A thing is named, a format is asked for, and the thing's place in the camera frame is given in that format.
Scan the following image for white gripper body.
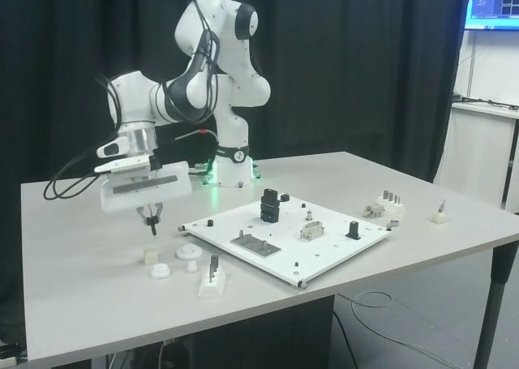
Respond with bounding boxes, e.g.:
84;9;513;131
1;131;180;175
99;161;193;215

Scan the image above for flat white mounting plate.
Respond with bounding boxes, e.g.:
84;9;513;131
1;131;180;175
93;157;152;175

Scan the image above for white large gear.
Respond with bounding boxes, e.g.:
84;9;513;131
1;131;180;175
174;242;204;262

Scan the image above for thin rod with red tag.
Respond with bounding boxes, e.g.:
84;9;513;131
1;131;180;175
174;127;208;141

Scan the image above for white square peg holder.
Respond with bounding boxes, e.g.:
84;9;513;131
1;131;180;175
197;270;229;299

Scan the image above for black D-SUB plug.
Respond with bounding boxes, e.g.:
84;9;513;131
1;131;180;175
259;187;291;225

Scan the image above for white task board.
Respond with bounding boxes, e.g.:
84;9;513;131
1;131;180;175
177;193;393;291

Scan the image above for black curtains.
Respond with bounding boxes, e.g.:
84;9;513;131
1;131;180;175
0;0;474;188

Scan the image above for metal waterproof plug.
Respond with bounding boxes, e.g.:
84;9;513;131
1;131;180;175
362;201;385;218

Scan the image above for white round peg holder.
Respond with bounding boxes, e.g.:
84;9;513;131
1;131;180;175
375;195;407;217

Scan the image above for white cabinet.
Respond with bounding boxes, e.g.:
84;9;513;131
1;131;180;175
435;101;519;215

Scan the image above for black table leg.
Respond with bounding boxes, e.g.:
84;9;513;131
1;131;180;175
473;244;511;369

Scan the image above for blue screen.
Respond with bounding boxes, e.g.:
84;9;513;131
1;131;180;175
463;0;519;32

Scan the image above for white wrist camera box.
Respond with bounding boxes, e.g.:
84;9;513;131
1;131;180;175
96;136;128;158

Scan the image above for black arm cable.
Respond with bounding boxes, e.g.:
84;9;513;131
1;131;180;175
94;74;125;138
164;0;225;122

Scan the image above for black looped camera cable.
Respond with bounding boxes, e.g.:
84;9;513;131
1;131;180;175
43;144;107;202

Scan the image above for black floor cable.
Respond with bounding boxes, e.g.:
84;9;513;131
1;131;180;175
332;302;354;369

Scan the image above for long thin cable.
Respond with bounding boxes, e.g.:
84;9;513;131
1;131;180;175
335;290;519;369

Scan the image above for black cables on cabinet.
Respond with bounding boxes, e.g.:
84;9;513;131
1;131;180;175
451;94;519;112

